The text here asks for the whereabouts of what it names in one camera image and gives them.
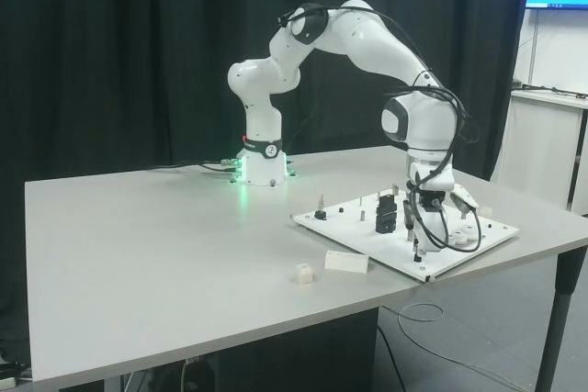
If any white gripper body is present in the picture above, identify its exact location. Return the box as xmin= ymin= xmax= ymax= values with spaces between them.
xmin=414 ymin=207 xmax=452 ymax=255

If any white task board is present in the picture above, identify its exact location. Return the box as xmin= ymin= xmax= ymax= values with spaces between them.
xmin=288 ymin=185 xmax=522 ymax=284

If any long white holder block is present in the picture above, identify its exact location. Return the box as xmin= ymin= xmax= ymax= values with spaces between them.
xmin=323 ymin=249 xmax=370 ymax=275

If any small white cube holder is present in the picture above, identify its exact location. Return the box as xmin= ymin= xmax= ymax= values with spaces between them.
xmin=293 ymin=263 xmax=314 ymax=285

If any white cabinet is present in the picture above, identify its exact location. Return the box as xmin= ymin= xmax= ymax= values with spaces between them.
xmin=498 ymin=86 xmax=588 ymax=217

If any dark table leg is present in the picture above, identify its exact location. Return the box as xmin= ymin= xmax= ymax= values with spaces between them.
xmin=537 ymin=244 xmax=583 ymax=392

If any black under-table panel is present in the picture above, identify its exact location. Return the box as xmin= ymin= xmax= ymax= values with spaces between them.
xmin=119 ymin=307 xmax=382 ymax=392

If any black curtain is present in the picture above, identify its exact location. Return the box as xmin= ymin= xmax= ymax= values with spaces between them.
xmin=0 ymin=0 xmax=538 ymax=365

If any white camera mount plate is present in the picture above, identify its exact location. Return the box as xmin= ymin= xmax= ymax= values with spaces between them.
xmin=451 ymin=184 xmax=480 ymax=215

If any black wrist loop cable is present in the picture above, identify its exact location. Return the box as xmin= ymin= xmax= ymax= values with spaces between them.
xmin=406 ymin=171 xmax=484 ymax=254

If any grey floor cable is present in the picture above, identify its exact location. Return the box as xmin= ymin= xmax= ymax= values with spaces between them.
xmin=377 ymin=302 xmax=588 ymax=392

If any black cable bundle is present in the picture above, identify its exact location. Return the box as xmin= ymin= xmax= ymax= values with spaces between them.
xmin=511 ymin=81 xmax=588 ymax=100

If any black base cable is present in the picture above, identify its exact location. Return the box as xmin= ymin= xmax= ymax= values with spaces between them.
xmin=153 ymin=158 xmax=243 ymax=175

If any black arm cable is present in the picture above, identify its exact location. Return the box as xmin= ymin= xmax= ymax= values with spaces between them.
xmin=277 ymin=4 xmax=479 ymax=191

